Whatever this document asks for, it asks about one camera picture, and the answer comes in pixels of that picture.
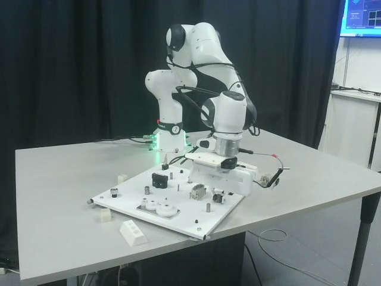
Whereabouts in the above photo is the black box under table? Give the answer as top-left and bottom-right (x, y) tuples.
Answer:
(127, 231), (246, 286)

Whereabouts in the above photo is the thin black rod red tag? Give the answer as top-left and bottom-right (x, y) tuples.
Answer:
(256, 151), (291, 189)

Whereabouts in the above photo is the white large gear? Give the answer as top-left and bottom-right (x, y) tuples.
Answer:
(155, 204), (177, 219)

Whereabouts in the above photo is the black curtain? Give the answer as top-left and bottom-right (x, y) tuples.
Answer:
(0, 0), (341, 269)

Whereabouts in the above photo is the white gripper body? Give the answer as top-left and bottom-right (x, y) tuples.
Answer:
(189, 162), (258, 198)

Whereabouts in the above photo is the white holder with holes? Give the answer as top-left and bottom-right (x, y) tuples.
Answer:
(118, 220), (149, 247)

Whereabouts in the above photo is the white task board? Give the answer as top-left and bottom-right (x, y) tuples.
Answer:
(90, 165), (254, 241)

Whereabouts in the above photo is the blue screen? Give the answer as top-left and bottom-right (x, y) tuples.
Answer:
(339, 0), (381, 38)

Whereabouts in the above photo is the white cabinet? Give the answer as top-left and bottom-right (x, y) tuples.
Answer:
(316, 88), (381, 173)

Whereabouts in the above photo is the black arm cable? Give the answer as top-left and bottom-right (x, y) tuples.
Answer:
(167, 52), (260, 138)

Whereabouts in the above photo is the black table leg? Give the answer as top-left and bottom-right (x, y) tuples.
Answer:
(347, 192), (376, 286)

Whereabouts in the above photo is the grey floor cable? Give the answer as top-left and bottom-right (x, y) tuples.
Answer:
(256, 228), (354, 286)

